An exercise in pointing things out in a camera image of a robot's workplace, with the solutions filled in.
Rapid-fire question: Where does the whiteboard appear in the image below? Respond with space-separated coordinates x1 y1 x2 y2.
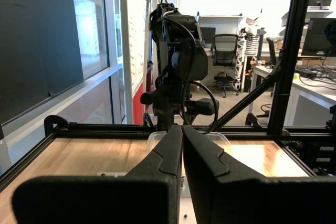
125 0 148 96

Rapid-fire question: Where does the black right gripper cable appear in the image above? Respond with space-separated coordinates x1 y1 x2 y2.
182 11 221 134

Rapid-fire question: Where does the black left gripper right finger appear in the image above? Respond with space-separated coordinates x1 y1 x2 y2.
183 125 336 224

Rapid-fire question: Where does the clear plastic tub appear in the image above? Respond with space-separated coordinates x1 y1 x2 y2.
146 130 232 154

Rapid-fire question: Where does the large black monitor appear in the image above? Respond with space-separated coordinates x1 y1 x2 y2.
301 18 336 57

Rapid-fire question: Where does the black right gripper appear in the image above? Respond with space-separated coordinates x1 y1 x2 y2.
140 91 220 116

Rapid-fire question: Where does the black aluminium frame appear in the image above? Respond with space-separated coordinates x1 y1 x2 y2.
0 0 336 190

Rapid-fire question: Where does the small dark monitor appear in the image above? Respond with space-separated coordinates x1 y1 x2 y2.
199 27 216 45

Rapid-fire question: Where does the white desk hutch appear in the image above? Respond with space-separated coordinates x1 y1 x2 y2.
196 14 245 36

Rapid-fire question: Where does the black controller box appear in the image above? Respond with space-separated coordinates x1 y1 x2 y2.
282 140 336 176

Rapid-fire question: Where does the red panel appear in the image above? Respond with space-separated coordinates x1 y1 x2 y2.
132 82 152 125

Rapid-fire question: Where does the black office chair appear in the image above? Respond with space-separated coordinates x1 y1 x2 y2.
208 34 241 98

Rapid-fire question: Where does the white lattice stand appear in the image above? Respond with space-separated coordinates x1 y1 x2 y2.
237 27 260 93

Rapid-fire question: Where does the white work table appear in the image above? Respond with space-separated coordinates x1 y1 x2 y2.
249 63 336 126

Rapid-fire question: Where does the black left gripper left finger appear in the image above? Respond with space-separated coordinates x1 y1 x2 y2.
12 124 184 224

